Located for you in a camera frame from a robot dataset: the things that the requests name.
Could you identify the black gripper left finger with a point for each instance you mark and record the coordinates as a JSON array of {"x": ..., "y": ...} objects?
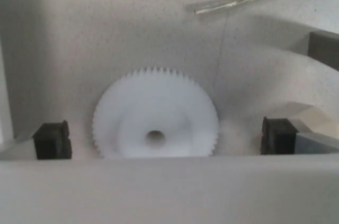
[{"x": 51, "y": 140}]

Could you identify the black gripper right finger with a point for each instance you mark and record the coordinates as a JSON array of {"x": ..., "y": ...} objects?
[{"x": 278, "y": 136}]

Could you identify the white medium gear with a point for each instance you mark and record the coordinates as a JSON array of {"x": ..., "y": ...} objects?
[{"x": 156, "y": 107}]

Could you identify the white task board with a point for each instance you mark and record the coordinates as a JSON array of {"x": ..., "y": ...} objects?
[{"x": 127, "y": 36}]

